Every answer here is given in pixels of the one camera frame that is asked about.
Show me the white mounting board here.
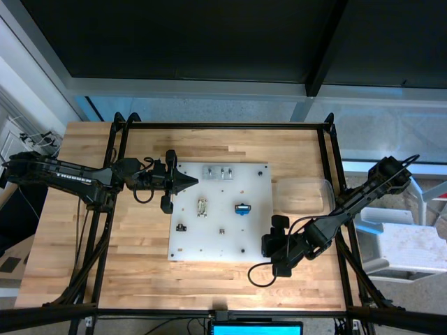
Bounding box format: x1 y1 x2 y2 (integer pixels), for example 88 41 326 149
167 161 277 263

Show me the black white cable bundle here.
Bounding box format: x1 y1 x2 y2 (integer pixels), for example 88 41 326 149
17 130 61 150

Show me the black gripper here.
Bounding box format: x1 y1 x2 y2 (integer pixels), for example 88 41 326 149
261 215 315 278
153 149 200 214

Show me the clear aluminium bar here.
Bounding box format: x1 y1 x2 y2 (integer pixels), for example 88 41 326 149
202 164 235 183

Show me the clear plastic tub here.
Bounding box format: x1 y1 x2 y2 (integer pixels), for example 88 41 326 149
275 177 335 215

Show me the white plastic stool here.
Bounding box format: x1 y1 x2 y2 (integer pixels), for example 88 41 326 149
358 205 447 284

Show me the brown cardboard box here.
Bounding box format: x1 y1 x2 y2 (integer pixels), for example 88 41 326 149
0 233 36 280

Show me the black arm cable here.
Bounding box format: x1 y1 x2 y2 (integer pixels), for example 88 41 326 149
247 262 279 288
133 187 156 204

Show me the blue edged screen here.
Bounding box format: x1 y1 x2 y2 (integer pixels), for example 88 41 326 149
208 320 304 335

